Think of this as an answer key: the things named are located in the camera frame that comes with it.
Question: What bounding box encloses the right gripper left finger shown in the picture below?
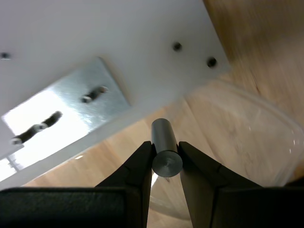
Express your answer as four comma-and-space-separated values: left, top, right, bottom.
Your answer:
0, 141, 154, 228

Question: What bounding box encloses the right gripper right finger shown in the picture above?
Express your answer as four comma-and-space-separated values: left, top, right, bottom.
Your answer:
179, 141, 304, 228

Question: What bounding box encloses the large steel cylinder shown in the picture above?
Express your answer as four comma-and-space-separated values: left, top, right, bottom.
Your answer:
151, 118, 183, 178

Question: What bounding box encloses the small steel cylinder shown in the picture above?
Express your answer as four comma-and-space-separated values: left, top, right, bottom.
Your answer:
9, 111, 64, 145
80, 85, 110, 103

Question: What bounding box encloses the clear plastic tub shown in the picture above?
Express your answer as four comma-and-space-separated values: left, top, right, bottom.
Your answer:
148, 79, 304, 217

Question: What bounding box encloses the grey metal plate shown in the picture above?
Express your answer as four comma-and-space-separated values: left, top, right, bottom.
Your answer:
1, 57, 131, 154

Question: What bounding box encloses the white board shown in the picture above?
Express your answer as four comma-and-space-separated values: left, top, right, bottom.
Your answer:
0, 0, 232, 190

